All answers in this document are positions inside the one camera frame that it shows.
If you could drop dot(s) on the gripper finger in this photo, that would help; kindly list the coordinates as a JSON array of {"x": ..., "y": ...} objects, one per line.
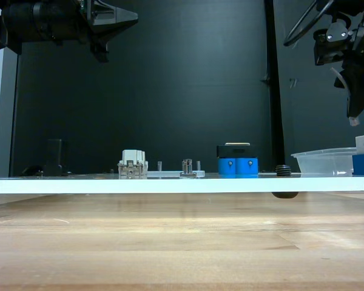
[
  {"x": 124, "y": 18},
  {"x": 361, "y": 91}
]

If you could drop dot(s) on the clear rj45 connector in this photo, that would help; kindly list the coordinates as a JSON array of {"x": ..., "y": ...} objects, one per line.
[{"x": 354, "y": 122}]

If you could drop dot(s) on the grey rectangular connector housing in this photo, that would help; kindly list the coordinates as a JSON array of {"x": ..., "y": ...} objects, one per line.
[{"x": 132, "y": 160}]

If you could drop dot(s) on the small metal connector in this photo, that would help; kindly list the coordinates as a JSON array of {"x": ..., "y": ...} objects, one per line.
[{"x": 188, "y": 168}]

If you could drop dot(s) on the clear plastic tub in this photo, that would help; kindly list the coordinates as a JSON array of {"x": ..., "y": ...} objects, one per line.
[{"x": 321, "y": 163}]

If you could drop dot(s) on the black knob screw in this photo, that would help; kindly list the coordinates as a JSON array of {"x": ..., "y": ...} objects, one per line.
[{"x": 283, "y": 171}]

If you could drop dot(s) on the black board foot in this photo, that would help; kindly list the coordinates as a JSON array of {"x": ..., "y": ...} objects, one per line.
[{"x": 285, "y": 195}]

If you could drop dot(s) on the clear block with metal pins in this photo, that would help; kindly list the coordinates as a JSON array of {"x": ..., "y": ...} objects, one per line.
[{"x": 163, "y": 174}]

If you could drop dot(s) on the white board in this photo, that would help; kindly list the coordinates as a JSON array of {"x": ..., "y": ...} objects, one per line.
[{"x": 109, "y": 185}]

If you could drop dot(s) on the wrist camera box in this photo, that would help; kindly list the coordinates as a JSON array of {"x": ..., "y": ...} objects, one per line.
[{"x": 321, "y": 48}]

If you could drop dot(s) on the black vertical post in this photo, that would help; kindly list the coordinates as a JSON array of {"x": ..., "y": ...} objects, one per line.
[{"x": 274, "y": 91}]

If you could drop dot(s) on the blue d-sub connector mount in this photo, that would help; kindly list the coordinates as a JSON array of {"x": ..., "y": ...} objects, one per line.
[{"x": 236, "y": 166}]

